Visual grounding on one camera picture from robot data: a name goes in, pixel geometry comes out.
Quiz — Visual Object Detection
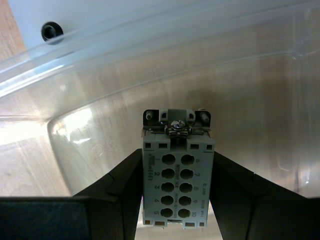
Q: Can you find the grey HAN10-E connector insert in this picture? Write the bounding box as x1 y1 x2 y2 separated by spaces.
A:
141 107 215 230

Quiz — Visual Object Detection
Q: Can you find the white mounting board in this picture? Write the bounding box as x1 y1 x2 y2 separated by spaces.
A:
9 0 251 51

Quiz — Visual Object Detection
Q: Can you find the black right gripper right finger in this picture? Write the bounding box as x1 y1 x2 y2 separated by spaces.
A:
210 150 320 240

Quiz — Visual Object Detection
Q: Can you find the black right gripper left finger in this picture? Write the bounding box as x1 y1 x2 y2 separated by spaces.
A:
71 147 145 240

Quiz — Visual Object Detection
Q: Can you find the clear plastic tub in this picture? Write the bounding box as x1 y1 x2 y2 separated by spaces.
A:
0 0 320 240

